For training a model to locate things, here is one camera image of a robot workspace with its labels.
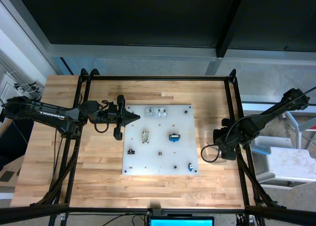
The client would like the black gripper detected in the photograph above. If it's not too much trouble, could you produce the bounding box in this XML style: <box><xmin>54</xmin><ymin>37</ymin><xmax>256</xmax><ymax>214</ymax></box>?
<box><xmin>113</xmin><ymin>95</ymin><xmax>141</xmax><ymax>141</ymax></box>
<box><xmin>220</xmin><ymin>117</ymin><xmax>238</xmax><ymax>161</ymax></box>

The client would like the clear plastic tub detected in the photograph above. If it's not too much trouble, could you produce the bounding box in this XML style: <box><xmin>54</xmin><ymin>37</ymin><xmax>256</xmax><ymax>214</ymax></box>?
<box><xmin>203</xmin><ymin>123</ymin><xmax>235</xmax><ymax>165</ymax></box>

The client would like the silver mounting block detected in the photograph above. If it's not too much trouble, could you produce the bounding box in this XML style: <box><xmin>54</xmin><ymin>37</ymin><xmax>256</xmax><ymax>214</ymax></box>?
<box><xmin>145</xmin><ymin>107</ymin><xmax>167</xmax><ymax>119</ymax></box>

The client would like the white mounting board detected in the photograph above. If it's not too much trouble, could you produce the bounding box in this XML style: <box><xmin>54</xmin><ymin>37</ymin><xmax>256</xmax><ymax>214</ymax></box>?
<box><xmin>121</xmin><ymin>104</ymin><xmax>200</xmax><ymax>175</ymax></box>

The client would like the white plastic stool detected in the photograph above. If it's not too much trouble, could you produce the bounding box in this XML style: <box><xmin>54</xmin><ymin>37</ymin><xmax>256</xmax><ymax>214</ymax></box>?
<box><xmin>254</xmin><ymin>137</ymin><xmax>316</xmax><ymax>189</ymax></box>

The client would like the screen with blue edge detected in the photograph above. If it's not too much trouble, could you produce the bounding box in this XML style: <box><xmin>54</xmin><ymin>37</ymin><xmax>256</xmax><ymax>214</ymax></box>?
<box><xmin>147</xmin><ymin>216</ymin><xmax>215</xmax><ymax>226</ymax></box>

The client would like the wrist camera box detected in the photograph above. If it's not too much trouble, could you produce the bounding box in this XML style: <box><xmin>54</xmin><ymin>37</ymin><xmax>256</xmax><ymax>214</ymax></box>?
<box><xmin>108</xmin><ymin>101</ymin><xmax>118</xmax><ymax>123</ymax></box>
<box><xmin>212</xmin><ymin>128</ymin><xmax>225</xmax><ymax>145</ymax></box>

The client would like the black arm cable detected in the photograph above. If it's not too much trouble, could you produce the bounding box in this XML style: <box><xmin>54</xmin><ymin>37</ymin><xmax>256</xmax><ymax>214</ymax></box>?
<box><xmin>200</xmin><ymin>116</ymin><xmax>247</xmax><ymax>163</ymax></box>
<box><xmin>94</xmin><ymin>100</ymin><xmax>111</xmax><ymax>134</ymax></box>

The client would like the small black camera box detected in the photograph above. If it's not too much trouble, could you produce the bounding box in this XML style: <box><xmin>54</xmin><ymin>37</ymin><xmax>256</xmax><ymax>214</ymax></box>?
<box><xmin>150</xmin><ymin>205</ymin><xmax>164</xmax><ymax>216</ymax></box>

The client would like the black aluminium frame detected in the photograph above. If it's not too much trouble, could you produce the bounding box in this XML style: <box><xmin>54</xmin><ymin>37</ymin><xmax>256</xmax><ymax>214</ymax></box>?
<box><xmin>0</xmin><ymin>68</ymin><xmax>316</xmax><ymax>226</ymax></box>

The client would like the black upright post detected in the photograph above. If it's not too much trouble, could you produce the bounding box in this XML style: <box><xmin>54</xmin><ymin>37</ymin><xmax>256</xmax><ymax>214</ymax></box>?
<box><xmin>216</xmin><ymin>0</ymin><xmax>247</xmax><ymax>58</ymax></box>

